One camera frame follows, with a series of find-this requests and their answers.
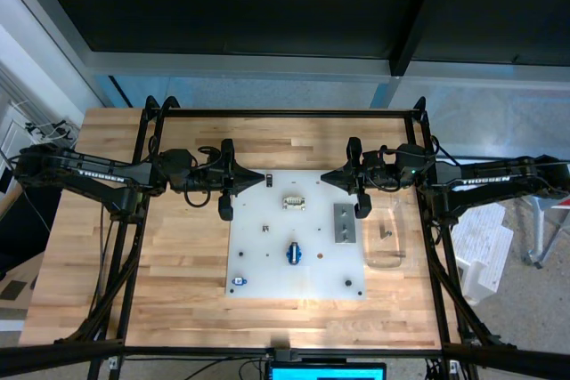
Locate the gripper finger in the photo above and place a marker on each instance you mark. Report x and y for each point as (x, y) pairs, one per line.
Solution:
(342, 183)
(342, 173)
(245, 174)
(244, 182)

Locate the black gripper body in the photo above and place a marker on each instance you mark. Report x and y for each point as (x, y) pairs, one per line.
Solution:
(227, 153)
(355, 148)

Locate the metal cylinder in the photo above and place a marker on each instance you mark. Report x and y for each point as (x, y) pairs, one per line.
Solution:
(382, 231)

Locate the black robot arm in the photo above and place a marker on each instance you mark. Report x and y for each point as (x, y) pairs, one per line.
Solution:
(102, 175)
(485, 180)

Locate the white taskboard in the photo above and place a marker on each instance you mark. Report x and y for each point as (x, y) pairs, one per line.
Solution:
(267, 282)

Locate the small black socket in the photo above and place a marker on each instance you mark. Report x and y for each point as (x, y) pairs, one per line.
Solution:
(269, 180)

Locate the grey metal block with holes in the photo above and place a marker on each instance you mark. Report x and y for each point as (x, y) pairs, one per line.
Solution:
(345, 224)

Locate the beige connector housing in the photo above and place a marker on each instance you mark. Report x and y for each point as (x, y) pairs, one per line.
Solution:
(294, 203)

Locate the clear plastic tub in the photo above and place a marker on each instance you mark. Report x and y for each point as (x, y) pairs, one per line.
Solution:
(396, 246)

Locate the blue round clamp holder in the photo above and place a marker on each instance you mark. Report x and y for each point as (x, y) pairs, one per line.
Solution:
(294, 253)

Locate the laptop screen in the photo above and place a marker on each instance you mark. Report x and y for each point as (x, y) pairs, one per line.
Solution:
(325, 373)

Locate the metal stand legs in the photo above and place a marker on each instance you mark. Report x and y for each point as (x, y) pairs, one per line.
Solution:
(538, 228)

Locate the red white plate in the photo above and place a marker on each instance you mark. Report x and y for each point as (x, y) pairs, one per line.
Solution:
(563, 206)

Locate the black computer case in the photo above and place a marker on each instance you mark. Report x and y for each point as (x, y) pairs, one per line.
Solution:
(22, 228)

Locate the cardboard box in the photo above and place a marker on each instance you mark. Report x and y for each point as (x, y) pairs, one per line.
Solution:
(26, 269)

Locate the black aluminium frame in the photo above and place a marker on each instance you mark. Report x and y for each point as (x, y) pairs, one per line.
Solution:
(285, 112)

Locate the blue mount with white cube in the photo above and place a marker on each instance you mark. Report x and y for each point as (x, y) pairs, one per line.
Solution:
(238, 281)

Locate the black table-level camera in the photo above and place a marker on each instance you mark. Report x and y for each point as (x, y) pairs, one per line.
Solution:
(284, 354)

